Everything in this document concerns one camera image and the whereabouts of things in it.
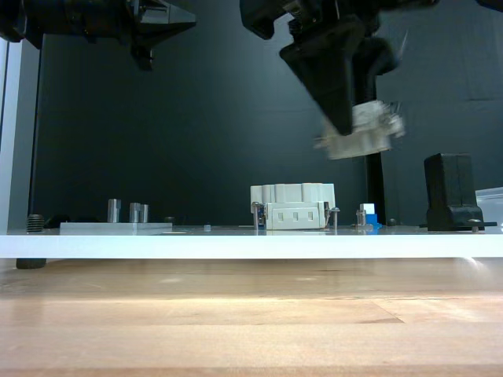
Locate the grey HAN10E connector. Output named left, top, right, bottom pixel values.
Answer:
left=314, top=100, right=408, bottom=160

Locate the grey HAN10E hub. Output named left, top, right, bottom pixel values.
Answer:
left=249, top=182, right=341, bottom=231

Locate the small blue white connector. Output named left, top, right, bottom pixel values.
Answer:
left=360, top=202, right=383, bottom=233

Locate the black socket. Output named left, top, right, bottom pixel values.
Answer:
left=418, top=152, right=498, bottom=232

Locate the clear plastic tub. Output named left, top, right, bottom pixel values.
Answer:
left=474, top=188, right=503, bottom=228

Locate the white plastic board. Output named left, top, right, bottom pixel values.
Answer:
left=0, top=225, right=503, bottom=260

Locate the grey metal plate with pegs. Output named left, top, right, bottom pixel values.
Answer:
left=59, top=198, right=174, bottom=236

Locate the black board foot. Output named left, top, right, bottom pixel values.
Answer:
left=15, top=258, right=48, bottom=271

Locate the black upright post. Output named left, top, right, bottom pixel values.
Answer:
left=364, top=152, right=385, bottom=229

